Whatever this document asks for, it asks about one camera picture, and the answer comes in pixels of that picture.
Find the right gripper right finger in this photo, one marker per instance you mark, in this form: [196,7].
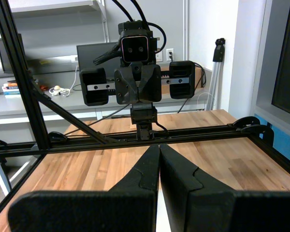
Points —
[220,210]

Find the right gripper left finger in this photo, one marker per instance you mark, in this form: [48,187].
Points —
[99,210]

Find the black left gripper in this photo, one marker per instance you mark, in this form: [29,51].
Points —
[94,96]

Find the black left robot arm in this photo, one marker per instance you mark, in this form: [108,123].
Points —
[143,113]

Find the white task board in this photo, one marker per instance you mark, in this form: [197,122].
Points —
[162,217]

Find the grey desk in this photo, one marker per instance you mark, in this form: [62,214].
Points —
[62,106]

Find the black silver tripod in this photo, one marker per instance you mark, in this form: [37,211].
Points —
[218,53]

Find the small orange tool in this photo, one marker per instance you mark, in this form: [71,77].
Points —
[42,87]

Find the stack of books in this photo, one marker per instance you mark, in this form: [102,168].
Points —
[10,89]

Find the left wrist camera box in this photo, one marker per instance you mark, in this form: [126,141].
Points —
[134,49]

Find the white wall outlet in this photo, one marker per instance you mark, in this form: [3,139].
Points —
[169,54]

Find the grey wall shelf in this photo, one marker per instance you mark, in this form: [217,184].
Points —
[50,7]

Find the black metal frame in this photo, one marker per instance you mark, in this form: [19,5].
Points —
[20,72]

